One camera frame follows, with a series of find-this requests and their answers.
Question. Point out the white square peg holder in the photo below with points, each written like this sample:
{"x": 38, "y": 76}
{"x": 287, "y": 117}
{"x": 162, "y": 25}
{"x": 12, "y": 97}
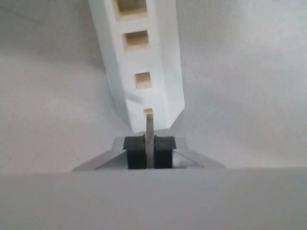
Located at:
{"x": 144, "y": 55}

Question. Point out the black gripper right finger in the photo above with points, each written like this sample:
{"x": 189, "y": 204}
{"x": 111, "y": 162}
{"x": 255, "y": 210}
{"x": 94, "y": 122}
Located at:
{"x": 163, "y": 155}

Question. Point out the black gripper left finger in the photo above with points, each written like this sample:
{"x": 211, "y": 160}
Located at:
{"x": 134, "y": 153}

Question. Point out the thin metal square peg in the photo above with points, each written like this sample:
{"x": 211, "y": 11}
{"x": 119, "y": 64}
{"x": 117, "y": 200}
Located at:
{"x": 149, "y": 143}

